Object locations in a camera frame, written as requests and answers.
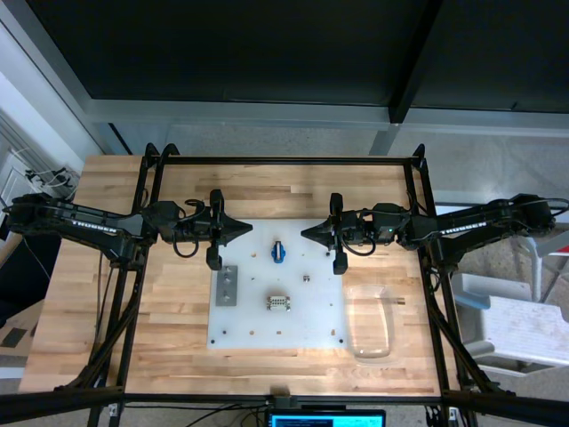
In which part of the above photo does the beige connector base housing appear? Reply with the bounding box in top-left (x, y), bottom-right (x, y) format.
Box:
top-left (266, 295), bottom-right (293, 314)

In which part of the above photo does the small grey frame bracket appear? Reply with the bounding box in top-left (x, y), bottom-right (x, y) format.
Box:
top-left (270, 385), bottom-right (297, 408)

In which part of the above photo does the grey metal bar with screws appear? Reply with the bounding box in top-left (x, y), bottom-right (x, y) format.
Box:
top-left (215, 265), bottom-right (240, 307)

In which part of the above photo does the white step stool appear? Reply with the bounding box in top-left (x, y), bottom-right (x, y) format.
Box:
top-left (453, 271), bottom-right (569, 379)

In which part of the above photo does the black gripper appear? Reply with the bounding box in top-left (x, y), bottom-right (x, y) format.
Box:
top-left (195, 189), bottom-right (254, 271)
top-left (301, 192), bottom-right (359, 274)

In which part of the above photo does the black metal frame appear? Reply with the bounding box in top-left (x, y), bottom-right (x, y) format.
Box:
top-left (0, 141), bottom-right (569, 427)

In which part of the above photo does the white mounting board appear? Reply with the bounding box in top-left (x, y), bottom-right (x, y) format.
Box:
top-left (206, 217), bottom-right (346, 351)

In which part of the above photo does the blue-edged screen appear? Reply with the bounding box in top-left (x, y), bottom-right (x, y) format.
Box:
top-left (265, 408), bottom-right (387, 427)

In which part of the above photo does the white metal chair frame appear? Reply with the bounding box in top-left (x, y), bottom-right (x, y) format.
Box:
top-left (515, 230), bottom-right (569, 308)

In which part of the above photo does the cardboard box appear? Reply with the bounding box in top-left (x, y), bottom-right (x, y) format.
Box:
top-left (0, 300), bottom-right (45, 357)

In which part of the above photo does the clear plastic tub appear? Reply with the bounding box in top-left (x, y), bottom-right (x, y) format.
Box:
top-left (344, 284), bottom-right (406, 368)

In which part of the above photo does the white cable bundle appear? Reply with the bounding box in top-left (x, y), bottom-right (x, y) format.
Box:
top-left (24, 166), bottom-right (79, 197)

